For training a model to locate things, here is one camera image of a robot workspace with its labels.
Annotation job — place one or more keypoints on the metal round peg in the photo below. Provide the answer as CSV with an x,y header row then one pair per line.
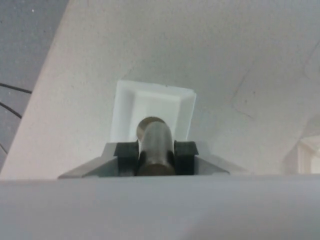
x,y
155,147

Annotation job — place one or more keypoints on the small white peg holder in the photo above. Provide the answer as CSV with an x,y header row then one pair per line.
x,y
123,110

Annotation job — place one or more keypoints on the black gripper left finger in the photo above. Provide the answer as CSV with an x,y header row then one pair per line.
x,y
125,155

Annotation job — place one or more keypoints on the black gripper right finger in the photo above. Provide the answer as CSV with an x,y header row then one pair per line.
x,y
183,156

